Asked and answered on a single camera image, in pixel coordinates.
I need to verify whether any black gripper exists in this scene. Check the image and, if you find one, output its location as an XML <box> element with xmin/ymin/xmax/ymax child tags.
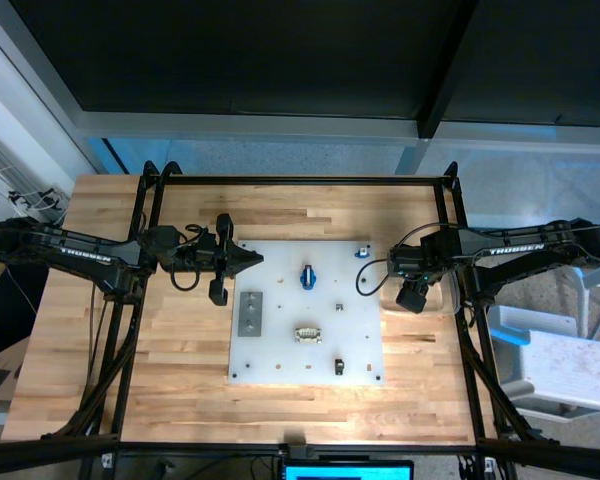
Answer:
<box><xmin>394</xmin><ymin>277</ymin><xmax>431</xmax><ymax>316</ymax></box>
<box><xmin>199</xmin><ymin>213</ymin><xmax>265</xmax><ymax>306</ymax></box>

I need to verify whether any grey bar holder plate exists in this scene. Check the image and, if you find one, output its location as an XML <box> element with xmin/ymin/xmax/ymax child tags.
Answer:
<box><xmin>238</xmin><ymin>289</ymin><xmax>264</xmax><ymax>337</ymax></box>

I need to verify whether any white task board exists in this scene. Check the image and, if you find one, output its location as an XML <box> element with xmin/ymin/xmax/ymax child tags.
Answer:
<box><xmin>228</xmin><ymin>239</ymin><xmax>385</xmax><ymax>385</ymax></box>

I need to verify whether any beige connector housing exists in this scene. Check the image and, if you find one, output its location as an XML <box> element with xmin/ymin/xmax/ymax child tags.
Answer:
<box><xmin>293</xmin><ymin>326</ymin><xmax>324</xmax><ymax>345</ymax></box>

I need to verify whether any white step stool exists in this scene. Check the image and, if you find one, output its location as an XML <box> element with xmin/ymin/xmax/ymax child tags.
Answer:
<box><xmin>487</xmin><ymin>267</ymin><xmax>600</xmax><ymax>421</ymax></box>

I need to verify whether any blue lit screen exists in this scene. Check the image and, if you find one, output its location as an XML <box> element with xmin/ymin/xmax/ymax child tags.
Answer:
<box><xmin>278</xmin><ymin>459</ymin><xmax>415</xmax><ymax>480</ymax></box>

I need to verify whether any brown cardboard box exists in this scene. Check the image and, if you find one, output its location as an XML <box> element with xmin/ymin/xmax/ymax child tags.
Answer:
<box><xmin>0</xmin><ymin>334</ymin><xmax>36</xmax><ymax>416</ymax></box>

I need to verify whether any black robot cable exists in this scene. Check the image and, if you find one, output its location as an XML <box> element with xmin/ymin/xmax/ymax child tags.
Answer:
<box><xmin>355</xmin><ymin>256</ymin><xmax>397</xmax><ymax>297</ymax></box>
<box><xmin>168</xmin><ymin>263</ymin><xmax>202</xmax><ymax>293</ymax></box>

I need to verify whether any black table frame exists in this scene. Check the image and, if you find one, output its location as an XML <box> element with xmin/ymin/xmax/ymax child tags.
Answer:
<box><xmin>0</xmin><ymin>159</ymin><xmax>600</xmax><ymax>480</ymax></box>

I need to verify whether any black wall pillar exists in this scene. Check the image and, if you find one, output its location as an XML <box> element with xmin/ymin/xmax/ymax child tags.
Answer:
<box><xmin>417</xmin><ymin>0</ymin><xmax>481</xmax><ymax>141</ymax></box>

